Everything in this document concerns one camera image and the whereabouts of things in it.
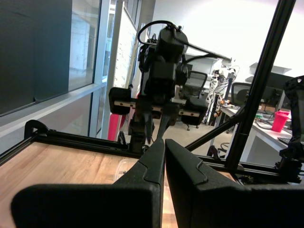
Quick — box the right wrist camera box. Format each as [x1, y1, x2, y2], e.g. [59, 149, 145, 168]
[152, 60, 178, 83]

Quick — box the long black cable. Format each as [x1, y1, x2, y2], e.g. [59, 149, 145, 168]
[180, 40, 233, 61]

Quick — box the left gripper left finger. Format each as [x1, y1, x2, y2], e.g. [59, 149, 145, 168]
[10, 138, 166, 228]

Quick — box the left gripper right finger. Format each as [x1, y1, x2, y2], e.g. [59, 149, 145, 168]
[165, 139, 304, 228]

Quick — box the clear plastic tub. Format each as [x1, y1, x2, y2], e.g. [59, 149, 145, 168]
[114, 159, 141, 185]

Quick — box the black metal frame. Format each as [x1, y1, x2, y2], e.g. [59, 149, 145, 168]
[0, 0, 304, 188]

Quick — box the black right arm cable loop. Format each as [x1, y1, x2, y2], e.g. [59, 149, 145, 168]
[137, 20, 178, 46]

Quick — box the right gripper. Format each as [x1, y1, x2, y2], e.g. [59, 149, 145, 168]
[109, 80, 209, 144]

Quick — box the white shelf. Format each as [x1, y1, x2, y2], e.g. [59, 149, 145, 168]
[249, 62, 292, 75]

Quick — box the white partition board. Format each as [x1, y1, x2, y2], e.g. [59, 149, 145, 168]
[113, 1, 140, 89]

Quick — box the black keyboard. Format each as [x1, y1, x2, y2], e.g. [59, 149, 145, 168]
[276, 136, 294, 145]

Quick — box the white desk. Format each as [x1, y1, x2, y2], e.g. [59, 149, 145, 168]
[219, 105, 304, 171]

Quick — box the pink plastic bin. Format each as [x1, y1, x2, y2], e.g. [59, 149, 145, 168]
[271, 110, 291, 133]

